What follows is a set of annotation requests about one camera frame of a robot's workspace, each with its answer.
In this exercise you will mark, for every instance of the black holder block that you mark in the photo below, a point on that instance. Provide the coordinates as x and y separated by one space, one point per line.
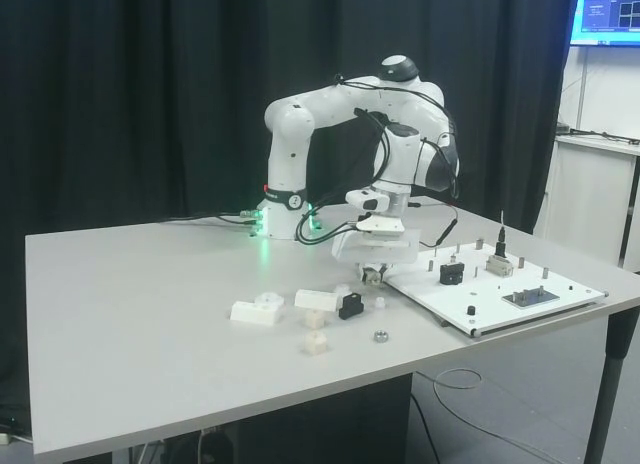
351 308

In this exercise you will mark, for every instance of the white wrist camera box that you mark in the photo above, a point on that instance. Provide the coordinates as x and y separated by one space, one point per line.
367 200

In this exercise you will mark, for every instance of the black curtain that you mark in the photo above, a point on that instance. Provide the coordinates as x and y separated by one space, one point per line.
150 84

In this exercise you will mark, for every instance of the black table leg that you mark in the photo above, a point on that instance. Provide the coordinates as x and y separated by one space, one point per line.
607 374

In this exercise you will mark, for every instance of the white small gear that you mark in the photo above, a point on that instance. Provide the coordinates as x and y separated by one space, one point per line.
380 303

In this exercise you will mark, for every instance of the blue screen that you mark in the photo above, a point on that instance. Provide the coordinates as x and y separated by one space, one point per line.
607 11

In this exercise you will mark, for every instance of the black USB plug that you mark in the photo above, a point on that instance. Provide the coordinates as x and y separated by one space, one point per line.
500 244

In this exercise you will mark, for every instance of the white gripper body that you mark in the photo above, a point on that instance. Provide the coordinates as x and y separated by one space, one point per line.
375 249

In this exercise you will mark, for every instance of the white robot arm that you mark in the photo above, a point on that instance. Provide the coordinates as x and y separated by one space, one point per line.
295 129

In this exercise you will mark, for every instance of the white cabinet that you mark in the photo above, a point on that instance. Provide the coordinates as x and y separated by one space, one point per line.
590 199

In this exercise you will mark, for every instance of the white task board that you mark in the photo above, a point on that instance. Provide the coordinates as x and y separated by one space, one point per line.
500 294

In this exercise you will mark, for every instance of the long white holder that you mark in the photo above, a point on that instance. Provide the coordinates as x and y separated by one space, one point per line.
315 300
252 314

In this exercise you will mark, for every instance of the white large gear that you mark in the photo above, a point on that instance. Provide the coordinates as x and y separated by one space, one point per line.
270 299

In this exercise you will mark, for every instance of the metal nut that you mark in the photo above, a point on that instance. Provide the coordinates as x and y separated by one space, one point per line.
380 336

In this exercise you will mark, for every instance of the flat white mounting plate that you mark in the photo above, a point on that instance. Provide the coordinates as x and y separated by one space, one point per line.
380 226

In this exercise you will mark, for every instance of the metal BNC plug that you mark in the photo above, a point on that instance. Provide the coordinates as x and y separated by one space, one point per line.
453 259

